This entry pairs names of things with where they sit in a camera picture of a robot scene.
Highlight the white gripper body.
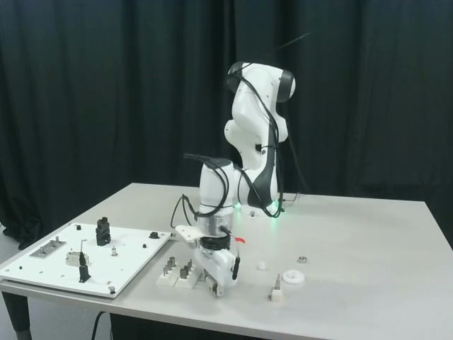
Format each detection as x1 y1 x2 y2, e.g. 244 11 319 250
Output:
192 246 239 289

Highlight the thin black rod red tag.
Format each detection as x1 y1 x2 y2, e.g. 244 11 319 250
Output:
230 237 248 280

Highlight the white square peg holder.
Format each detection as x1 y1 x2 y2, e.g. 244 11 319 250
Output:
175 271 203 289

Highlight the white round peg holder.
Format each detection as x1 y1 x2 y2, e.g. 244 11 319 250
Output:
156 271 182 287

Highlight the white large gear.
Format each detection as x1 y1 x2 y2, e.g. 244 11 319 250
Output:
282 269 306 285

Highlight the white task board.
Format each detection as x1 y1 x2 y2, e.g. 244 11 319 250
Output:
0 222 177 300

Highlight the black table leg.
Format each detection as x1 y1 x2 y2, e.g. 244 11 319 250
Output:
1 290 32 340

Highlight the black curtain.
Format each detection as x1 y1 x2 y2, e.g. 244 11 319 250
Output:
0 0 453 251

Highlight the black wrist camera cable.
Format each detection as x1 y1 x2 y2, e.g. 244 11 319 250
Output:
171 152 234 234

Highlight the black USB plug with cable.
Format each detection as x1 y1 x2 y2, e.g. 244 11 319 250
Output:
77 239 93 284

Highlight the thick black cable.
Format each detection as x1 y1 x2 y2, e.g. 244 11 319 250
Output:
91 310 108 340

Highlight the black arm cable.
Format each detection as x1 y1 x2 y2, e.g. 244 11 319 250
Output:
226 63 289 213

